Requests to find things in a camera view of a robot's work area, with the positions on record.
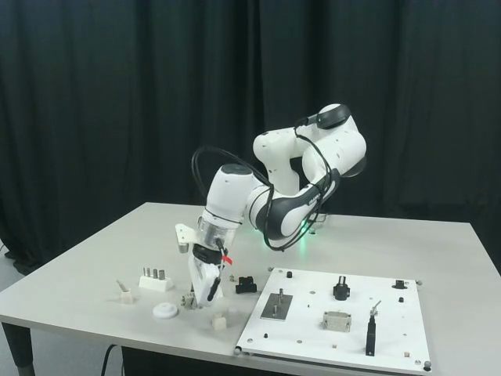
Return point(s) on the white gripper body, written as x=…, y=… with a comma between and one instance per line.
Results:
x=203, y=282

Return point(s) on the grey waterproof plug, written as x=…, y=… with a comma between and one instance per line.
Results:
x=188, y=302

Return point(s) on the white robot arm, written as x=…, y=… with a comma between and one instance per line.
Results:
x=231, y=188

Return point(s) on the black D-SUB plug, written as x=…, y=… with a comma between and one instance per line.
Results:
x=246, y=286

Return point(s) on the small cream holder block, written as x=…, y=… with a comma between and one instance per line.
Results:
x=218, y=322

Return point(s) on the white large gear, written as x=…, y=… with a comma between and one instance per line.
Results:
x=165, y=310

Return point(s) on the white round peg holder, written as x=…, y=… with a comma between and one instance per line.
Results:
x=154, y=285

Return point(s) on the small white bolt holder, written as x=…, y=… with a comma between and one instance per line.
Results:
x=126, y=297

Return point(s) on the metal bolt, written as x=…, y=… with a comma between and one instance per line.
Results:
x=121, y=286

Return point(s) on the black control cabinet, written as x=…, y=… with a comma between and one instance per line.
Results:
x=176, y=362

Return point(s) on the white task board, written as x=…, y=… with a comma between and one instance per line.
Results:
x=313, y=333

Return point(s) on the black USB plug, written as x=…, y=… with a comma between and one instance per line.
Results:
x=372, y=337

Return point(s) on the black table leg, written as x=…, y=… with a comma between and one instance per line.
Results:
x=17, y=348

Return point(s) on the black curtain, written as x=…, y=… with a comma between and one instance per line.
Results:
x=117, y=98

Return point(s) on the flat white camera plate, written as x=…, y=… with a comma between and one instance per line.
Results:
x=184, y=233

